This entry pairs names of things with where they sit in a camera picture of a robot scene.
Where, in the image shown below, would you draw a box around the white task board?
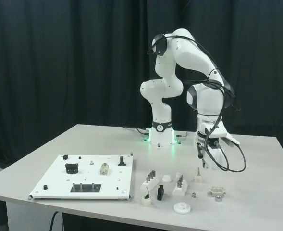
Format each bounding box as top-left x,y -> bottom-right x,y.
27,151 -> 135,201

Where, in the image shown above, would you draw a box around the black cable under table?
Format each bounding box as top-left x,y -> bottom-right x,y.
50,211 -> 63,231

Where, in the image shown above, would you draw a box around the black curtains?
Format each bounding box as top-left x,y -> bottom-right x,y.
0,0 -> 283,167

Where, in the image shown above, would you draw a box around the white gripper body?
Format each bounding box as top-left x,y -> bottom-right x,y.
202,143 -> 226,171

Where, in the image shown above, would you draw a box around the white square peg holder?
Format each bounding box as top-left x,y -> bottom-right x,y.
172,179 -> 189,196

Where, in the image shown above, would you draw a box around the black looped gripper cable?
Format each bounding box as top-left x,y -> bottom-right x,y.
198,113 -> 247,173

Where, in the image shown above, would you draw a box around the black base power cable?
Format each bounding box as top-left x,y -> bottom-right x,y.
123,126 -> 149,136

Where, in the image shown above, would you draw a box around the black D-SUB plug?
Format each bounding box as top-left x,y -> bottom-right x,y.
156,184 -> 166,201

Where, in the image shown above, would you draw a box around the white large gear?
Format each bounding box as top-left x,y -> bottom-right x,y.
173,202 -> 193,214

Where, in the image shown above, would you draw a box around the metal square flange socket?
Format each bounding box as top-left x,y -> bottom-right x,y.
208,185 -> 227,197

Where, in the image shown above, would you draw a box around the white round peg holder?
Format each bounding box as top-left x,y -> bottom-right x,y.
141,176 -> 160,191

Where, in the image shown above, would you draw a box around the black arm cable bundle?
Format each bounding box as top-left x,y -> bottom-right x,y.
147,33 -> 243,114

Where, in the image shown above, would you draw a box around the black base signal cable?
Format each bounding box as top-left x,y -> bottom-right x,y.
175,130 -> 189,140

